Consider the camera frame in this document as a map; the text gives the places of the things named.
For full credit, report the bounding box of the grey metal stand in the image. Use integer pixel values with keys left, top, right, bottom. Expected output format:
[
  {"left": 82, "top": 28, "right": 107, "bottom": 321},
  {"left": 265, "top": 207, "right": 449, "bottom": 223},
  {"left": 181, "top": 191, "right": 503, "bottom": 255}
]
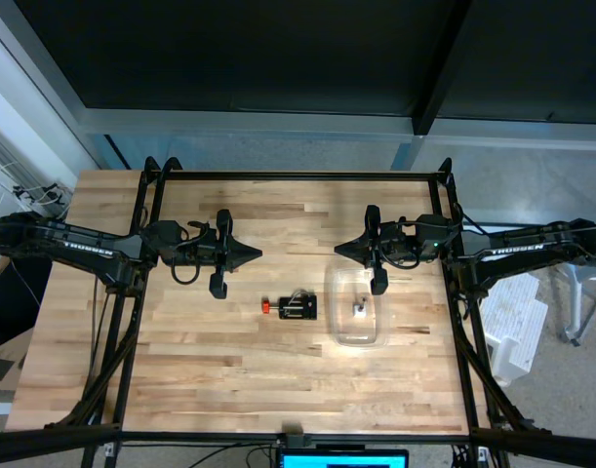
[{"left": 558, "top": 262, "right": 596, "bottom": 348}]

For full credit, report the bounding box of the clear plastic tub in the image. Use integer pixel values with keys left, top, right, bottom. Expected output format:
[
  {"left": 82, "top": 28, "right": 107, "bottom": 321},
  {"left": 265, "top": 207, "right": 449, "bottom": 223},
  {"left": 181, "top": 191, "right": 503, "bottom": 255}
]
[{"left": 325, "top": 265, "right": 392, "bottom": 349}]

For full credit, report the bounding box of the black wall post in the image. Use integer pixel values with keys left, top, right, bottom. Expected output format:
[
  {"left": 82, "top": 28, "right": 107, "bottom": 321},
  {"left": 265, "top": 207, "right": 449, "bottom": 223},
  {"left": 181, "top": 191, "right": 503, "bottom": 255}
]
[{"left": 412, "top": 0, "right": 474, "bottom": 137}]

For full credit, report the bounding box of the black clamp with red knob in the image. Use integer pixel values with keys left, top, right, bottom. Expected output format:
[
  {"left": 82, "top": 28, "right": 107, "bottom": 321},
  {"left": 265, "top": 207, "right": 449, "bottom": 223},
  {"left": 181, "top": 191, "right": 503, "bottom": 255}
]
[{"left": 261, "top": 291, "right": 320, "bottom": 322}]

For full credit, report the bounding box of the small black camera box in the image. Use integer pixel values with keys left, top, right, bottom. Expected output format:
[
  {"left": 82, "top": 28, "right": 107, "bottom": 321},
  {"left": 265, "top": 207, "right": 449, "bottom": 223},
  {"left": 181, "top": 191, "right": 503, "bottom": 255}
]
[{"left": 282, "top": 427, "right": 309, "bottom": 449}]

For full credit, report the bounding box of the white plastic step stool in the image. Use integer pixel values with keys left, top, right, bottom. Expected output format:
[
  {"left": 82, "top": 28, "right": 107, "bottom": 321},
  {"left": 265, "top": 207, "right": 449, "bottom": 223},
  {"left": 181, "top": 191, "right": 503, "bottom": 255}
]
[{"left": 480, "top": 273, "right": 550, "bottom": 389}]

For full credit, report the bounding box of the brown cardboard box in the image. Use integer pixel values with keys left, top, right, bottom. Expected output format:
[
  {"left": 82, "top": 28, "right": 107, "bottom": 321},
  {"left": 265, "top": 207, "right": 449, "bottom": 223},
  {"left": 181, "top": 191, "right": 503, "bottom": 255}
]
[{"left": 0, "top": 327, "right": 35, "bottom": 391}]

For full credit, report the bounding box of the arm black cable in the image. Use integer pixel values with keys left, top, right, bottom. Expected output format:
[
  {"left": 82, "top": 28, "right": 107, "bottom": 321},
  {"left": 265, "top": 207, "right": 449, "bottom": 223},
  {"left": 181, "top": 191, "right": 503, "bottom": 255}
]
[
  {"left": 380, "top": 251, "right": 421, "bottom": 271},
  {"left": 169, "top": 260, "right": 202, "bottom": 286}
]

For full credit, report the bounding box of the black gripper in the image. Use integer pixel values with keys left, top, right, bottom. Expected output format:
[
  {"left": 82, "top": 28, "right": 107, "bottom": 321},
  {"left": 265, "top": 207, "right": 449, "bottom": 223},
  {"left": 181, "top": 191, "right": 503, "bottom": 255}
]
[
  {"left": 334, "top": 204, "right": 421, "bottom": 296},
  {"left": 170, "top": 208, "right": 263, "bottom": 300}
]

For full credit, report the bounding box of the blue laptop screen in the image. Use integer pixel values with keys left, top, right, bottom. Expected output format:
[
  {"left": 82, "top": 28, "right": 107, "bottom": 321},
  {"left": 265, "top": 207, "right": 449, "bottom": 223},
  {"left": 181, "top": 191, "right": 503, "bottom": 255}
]
[{"left": 276, "top": 448, "right": 410, "bottom": 468}]

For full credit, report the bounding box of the white power strip with plugs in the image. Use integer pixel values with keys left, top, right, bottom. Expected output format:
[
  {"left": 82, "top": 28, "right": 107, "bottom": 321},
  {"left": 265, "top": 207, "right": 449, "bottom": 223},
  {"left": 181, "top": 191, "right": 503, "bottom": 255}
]
[{"left": 9, "top": 180, "right": 68, "bottom": 215}]

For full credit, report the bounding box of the black aluminium frame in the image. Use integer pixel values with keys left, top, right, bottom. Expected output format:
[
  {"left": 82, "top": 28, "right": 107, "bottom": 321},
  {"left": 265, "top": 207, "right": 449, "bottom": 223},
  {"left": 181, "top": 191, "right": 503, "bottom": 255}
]
[{"left": 0, "top": 155, "right": 596, "bottom": 468}]

